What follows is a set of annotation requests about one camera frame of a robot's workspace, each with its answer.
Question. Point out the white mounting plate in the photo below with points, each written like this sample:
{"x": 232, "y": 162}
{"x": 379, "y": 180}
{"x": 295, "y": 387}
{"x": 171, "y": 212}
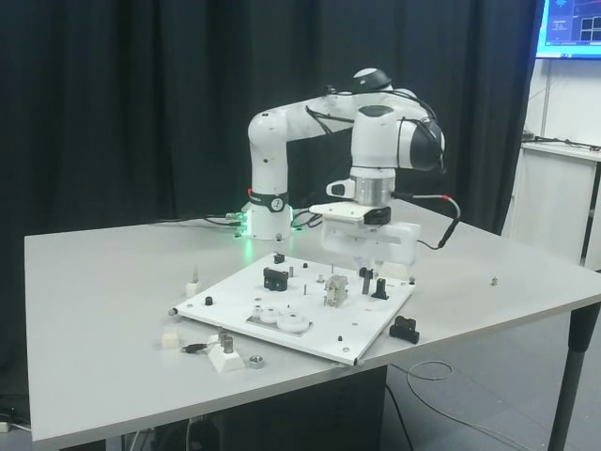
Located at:
{"x": 338, "y": 213}

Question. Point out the white medium gear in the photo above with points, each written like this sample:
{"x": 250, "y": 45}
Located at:
{"x": 269, "y": 315}

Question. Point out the black cabinet under table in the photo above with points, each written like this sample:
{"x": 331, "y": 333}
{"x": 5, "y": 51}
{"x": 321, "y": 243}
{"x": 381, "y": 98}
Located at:
{"x": 282, "y": 413}

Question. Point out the blue screen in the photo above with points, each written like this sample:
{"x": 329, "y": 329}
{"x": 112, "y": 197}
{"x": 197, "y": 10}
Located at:
{"x": 570, "y": 28}

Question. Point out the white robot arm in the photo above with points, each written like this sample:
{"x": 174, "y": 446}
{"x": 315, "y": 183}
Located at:
{"x": 267, "y": 155}

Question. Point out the white cabinet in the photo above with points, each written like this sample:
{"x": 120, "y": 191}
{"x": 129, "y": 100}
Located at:
{"x": 554, "y": 206}

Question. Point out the small metal BNC plug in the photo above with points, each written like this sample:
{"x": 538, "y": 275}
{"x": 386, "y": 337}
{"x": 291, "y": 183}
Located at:
{"x": 493, "y": 281}

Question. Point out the small white block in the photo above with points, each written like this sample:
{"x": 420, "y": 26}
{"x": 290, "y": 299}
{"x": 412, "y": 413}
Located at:
{"x": 170, "y": 341}

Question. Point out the small white holder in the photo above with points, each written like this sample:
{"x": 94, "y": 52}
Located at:
{"x": 194, "y": 287}

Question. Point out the white task board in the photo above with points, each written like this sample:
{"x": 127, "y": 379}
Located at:
{"x": 300, "y": 343}

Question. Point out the beige waterproof plug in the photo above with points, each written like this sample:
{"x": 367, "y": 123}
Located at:
{"x": 336, "y": 293}

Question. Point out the white small gear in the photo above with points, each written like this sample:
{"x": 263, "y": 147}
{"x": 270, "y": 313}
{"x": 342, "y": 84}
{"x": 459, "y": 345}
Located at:
{"x": 257, "y": 310}

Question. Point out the white large gear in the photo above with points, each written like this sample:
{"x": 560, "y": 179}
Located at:
{"x": 293, "y": 322}

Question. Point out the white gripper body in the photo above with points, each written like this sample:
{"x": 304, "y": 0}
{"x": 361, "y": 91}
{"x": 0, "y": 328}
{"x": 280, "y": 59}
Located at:
{"x": 394, "y": 244}

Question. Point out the metal hex nut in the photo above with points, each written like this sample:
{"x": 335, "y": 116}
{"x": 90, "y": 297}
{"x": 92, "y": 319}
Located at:
{"x": 256, "y": 362}

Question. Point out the grey pointed bolt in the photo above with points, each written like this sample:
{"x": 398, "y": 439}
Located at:
{"x": 195, "y": 273}

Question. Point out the dark table leg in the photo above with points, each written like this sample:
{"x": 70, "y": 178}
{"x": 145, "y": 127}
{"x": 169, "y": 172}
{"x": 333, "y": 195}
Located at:
{"x": 570, "y": 376}

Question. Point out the black curtain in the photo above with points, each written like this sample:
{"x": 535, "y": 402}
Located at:
{"x": 141, "y": 94}

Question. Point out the metal square peg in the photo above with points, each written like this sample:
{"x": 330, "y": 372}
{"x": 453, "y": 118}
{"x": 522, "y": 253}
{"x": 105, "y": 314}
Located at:
{"x": 365, "y": 286}

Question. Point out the white multi peg holder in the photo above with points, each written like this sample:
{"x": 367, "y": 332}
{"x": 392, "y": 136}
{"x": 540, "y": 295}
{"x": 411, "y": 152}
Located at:
{"x": 226, "y": 362}

